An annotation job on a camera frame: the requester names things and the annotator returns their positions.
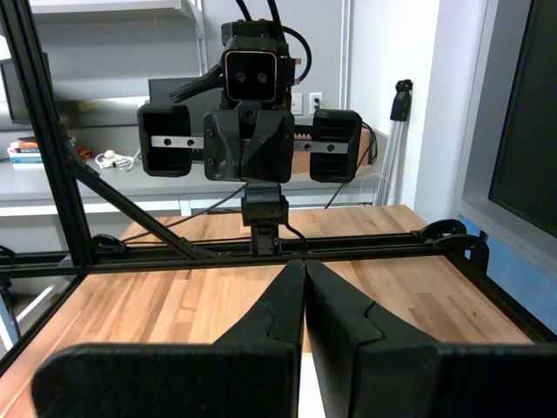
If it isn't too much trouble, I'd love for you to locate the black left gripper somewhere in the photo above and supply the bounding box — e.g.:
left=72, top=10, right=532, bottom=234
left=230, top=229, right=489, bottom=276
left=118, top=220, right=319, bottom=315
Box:
left=137, top=101, right=363, bottom=184

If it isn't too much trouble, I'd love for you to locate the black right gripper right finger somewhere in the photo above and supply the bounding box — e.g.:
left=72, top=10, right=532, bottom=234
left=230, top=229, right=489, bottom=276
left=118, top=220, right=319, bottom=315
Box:
left=304, top=260, right=557, bottom=418

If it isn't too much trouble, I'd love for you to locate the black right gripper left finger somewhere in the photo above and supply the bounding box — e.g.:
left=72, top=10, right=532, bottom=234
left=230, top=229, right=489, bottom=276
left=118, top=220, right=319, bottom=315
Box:
left=30, top=259, right=305, bottom=418

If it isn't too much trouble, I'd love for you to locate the white taskboard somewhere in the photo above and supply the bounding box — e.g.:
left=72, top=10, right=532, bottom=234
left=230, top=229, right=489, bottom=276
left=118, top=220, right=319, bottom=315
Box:
left=299, top=353, right=326, bottom=418

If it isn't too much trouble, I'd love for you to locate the grey tripod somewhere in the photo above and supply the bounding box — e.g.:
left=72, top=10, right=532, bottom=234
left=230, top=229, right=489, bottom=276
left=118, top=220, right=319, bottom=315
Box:
left=376, top=78, right=414, bottom=208

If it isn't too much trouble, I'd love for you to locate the white desk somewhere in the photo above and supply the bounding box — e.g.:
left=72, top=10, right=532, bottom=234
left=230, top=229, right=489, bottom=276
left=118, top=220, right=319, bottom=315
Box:
left=0, top=125, right=393, bottom=219

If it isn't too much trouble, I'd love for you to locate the stack of books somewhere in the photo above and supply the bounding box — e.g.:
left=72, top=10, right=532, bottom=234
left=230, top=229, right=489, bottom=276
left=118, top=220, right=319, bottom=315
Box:
left=7, top=139, right=44, bottom=169

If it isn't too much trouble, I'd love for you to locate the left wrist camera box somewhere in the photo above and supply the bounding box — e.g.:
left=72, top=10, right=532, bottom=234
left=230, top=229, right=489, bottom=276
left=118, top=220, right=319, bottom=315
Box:
left=220, top=36, right=292, bottom=105

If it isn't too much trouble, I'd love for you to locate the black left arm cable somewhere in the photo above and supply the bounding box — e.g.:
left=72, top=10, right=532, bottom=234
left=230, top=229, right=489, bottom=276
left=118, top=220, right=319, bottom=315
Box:
left=168, top=69, right=225, bottom=105

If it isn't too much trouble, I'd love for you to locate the white coiled cable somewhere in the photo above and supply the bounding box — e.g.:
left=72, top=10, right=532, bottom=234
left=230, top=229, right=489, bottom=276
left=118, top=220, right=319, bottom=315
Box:
left=94, top=149, right=137, bottom=174

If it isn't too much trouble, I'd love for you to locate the white wall shelf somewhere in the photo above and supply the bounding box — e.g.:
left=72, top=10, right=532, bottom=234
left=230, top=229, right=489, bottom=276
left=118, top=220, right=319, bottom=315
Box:
left=25, top=0, right=210, bottom=79

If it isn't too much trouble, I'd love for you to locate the black aluminium frame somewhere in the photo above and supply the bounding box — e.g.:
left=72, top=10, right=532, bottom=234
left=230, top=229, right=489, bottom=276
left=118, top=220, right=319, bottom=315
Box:
left=0, top=0, right=557, bottom=375

